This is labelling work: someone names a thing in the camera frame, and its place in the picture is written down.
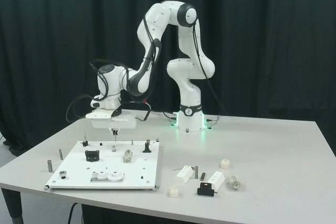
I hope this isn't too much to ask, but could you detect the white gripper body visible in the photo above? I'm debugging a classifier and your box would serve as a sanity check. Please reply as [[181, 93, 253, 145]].
[[90, 117, 138, 130]]

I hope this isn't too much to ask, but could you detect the white peg holder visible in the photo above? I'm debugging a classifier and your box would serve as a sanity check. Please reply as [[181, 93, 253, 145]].
[[173, 165, 195, 183], [208, 170, 226, 191]]

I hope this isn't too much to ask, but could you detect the black rod with red tag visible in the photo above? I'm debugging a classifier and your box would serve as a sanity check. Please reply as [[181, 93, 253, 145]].
[[135, 99, 152, 123]]

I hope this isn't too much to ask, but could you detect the black D-SUB plug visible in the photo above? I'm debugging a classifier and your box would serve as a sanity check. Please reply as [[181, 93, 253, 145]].
[[85, 150, 101, 163]]

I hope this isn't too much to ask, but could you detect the white large gear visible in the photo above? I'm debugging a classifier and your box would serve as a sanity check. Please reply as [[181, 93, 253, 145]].
[[107, 171, 121, 182]]

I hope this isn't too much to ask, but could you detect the white task board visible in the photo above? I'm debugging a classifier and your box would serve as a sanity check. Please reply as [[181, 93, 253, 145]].
[[45, 140, 164, 191]]

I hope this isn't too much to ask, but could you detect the black plug with metal pin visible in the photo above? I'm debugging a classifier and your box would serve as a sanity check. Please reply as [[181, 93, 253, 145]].
[[196, 182, 218, 196]]

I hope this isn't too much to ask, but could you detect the black curtain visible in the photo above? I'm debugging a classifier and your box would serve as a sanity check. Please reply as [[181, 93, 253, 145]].
[[0, 0, 336, 147]]

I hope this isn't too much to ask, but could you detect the clear Ethernet plug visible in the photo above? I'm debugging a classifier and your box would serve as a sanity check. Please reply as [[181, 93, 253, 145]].
[[227, 174, 242, 190]]

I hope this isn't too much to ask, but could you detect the grey table leg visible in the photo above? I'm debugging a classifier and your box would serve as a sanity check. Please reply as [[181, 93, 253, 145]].
[[1, 188, 21, 224]]

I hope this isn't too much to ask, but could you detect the black looped wrist cable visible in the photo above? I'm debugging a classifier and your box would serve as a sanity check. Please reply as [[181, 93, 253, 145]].
[[66, 97, 93, 124]]

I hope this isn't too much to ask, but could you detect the black cable under table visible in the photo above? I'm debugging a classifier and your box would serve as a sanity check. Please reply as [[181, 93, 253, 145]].
[[69, 202, 80, 224]]

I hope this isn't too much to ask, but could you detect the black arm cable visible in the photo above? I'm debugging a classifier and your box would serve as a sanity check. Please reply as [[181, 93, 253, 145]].
[[192, 18, 227, 120]]

